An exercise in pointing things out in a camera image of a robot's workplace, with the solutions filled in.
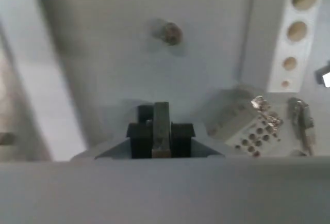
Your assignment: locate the white holder with small holes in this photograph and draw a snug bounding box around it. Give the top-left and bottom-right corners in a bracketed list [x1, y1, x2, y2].
[205, 86, 286, 159]

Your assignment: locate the metal square peg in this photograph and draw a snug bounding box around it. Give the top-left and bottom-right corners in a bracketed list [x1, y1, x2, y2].
[151, 102, 173, 159]

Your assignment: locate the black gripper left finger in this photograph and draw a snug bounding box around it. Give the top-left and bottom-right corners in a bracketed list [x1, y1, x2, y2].
[94, 122, 153, 160]

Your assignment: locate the white holder with round holes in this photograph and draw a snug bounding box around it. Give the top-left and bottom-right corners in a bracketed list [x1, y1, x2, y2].
[267, 0, 326, 93]

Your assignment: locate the white task board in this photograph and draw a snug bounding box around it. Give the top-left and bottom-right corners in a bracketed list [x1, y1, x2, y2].
[0, 0, 256, 163]

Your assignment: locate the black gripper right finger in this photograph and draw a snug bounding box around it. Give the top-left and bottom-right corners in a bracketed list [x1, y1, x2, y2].
[170, 122, 225, 159]

